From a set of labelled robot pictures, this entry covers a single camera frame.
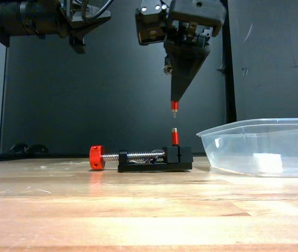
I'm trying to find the black vise with red knob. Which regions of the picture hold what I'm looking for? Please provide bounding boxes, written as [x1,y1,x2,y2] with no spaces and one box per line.
[89,144,193,173]

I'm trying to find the red rca socket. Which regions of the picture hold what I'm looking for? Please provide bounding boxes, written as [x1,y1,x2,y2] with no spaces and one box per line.
[171,128,180,146]

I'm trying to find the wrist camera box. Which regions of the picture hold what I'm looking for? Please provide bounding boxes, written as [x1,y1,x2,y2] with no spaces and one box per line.
[135,0,171,46]

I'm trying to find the black white braided cable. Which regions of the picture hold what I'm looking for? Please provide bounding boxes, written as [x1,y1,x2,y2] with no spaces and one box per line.
[148,148,165,165]

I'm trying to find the clear plastic tub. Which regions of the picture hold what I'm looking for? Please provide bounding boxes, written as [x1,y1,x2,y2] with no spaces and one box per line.
[196,117,298,179]

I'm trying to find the white foam block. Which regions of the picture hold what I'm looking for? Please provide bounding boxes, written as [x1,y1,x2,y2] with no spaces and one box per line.
[253,153,283,173]

